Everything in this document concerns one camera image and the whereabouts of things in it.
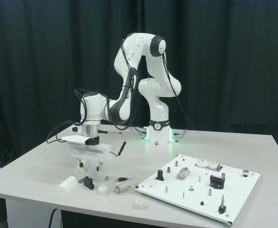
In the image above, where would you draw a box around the black and metal plug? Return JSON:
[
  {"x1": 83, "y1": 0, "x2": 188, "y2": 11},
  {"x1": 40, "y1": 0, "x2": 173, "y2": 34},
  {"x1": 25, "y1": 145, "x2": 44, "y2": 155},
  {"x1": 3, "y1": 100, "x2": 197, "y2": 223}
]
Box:
[{"x1": 218, "y1": 194, "x2": 227, "y2": 213}]

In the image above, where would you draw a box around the black D-SUB plug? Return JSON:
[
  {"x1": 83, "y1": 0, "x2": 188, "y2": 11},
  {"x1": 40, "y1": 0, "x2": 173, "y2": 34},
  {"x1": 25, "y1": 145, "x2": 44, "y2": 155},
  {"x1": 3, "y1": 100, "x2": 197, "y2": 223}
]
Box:
[{"x1": 209, "y1": 174, "x2": 225, "y2": 190}]

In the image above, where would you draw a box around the white peg holder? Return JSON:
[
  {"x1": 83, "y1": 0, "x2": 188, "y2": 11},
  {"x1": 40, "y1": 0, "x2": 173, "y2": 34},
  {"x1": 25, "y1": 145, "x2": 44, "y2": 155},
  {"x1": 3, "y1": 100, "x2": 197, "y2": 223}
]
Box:
[{"x1": 75, "y1": 165, "x2": 92, "y2": 173}]

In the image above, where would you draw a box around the black plug with grey tip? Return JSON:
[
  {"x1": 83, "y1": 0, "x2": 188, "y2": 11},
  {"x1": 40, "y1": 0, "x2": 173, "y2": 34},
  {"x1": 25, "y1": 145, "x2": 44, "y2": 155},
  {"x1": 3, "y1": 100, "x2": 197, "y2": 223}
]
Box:
[{"x1": 78, "y1": 175, "x2": 93, "y2": 190}]

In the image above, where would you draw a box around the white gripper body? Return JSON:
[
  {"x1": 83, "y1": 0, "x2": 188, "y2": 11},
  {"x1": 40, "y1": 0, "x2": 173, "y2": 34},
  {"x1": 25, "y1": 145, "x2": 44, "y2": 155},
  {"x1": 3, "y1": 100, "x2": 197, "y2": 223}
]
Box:
[{"x1": 67, "y1": 142, "x2": 113, "y2": 164}]

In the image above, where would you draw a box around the black cable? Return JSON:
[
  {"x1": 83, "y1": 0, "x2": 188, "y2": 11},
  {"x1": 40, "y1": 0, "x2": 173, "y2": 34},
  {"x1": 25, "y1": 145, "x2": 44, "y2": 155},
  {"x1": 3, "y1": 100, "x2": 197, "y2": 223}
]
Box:
[
  {"x1": 74, "y1": 38, "x2": 139, "y2": 130},
  {"x1": 49, "y1": 208, "x2": 62, "y2": 228},
  {"x1": 161, "y1": 51, "x2": 192, "y2": 134},
  {"x1": 46, "y1": 120, "x2": 83, "y2": 144}
]

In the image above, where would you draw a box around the white cube holder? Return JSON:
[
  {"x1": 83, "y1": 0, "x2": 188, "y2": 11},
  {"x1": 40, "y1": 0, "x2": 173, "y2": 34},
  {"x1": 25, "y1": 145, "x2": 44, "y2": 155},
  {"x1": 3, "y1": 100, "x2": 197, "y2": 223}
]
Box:
[
  {"x1": 134, "y1": 199, "x2": 145, "y2": 211},
  {"x1": 97, "y1": 184, "x2": 108, "y2": 196}
]

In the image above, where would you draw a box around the flat white plate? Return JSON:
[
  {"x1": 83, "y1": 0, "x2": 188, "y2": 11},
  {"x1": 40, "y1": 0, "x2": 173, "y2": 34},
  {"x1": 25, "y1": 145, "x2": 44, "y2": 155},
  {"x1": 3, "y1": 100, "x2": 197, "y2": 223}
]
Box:
[{"x1": 61, "y1": 136, "x2": 86, "y2": 145}]

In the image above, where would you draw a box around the black curtain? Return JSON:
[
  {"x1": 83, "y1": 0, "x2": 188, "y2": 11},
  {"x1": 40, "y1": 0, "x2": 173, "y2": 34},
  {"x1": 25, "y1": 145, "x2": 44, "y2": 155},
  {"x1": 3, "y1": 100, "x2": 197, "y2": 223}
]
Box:
[{"x1": 0, "y1": 0, "x2": 278, "y2": 164}]

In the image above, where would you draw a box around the white task board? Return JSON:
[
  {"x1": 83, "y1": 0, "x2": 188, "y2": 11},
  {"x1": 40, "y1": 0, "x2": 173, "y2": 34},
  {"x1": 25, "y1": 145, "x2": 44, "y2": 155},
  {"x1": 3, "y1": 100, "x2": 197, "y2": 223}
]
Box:
[{"x1": 133, "y1": 154, "x2": 260, "y2": 225}]

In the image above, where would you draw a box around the thin black rod on wire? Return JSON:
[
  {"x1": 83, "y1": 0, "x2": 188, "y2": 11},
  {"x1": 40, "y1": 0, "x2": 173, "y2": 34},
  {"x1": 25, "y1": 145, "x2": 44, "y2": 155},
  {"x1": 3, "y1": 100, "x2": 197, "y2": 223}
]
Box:
[{"x1": 111, "y1": 141, "x2": 128, "y2": 157}]

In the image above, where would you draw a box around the long white holder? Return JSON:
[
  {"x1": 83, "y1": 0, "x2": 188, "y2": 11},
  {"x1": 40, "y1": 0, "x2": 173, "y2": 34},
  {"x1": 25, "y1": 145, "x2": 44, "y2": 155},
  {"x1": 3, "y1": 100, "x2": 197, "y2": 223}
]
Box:
[{"x1": 56, "y1": 175, "x2": 78, "y2": 192}]

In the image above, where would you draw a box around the USB plug with clear cable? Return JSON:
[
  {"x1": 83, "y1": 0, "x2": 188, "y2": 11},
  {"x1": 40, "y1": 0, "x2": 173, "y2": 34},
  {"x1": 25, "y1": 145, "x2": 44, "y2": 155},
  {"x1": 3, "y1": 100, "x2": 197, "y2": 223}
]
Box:
[{"x1": 116, "y1": 176, "x2": 136, "y2": 183}]

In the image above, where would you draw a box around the silver wrist ring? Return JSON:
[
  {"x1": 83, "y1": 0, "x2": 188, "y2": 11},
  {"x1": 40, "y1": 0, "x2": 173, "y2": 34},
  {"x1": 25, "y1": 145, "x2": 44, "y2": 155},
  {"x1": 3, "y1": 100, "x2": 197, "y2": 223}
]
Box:
[{"x1": 82, "y1": 123, "x2": 100, "y2": 136}]

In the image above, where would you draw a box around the beige multi-pin plug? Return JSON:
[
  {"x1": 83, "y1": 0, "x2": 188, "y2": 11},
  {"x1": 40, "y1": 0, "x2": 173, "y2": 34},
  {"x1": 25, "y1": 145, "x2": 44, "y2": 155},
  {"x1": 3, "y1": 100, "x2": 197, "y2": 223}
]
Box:
[{"x1": 113, "y1": 182, "x2": 131, "y2": 194}]

